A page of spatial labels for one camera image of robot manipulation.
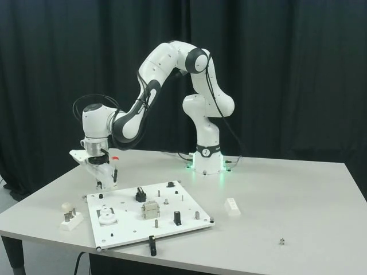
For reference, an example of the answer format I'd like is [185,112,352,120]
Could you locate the white peg holder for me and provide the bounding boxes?
[59,211,85,231]

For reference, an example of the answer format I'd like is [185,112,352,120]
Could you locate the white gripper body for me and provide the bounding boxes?
[85,162,117,190]

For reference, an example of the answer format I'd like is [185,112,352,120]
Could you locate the black curtain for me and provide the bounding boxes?
[0,0,367,191]

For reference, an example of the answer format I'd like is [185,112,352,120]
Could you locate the white task board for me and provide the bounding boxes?
[85,180,215,250]

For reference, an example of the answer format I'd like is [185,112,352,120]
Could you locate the white large gear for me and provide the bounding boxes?
[98,214,118,227]

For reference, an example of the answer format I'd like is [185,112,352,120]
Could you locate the black table leg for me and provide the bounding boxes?
[0,234,24,275]

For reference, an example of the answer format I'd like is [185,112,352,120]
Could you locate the black cable under table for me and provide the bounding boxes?
[75,252,88,275]

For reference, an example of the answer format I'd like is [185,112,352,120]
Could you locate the white holder with holes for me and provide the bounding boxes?
[224,197,241,216]

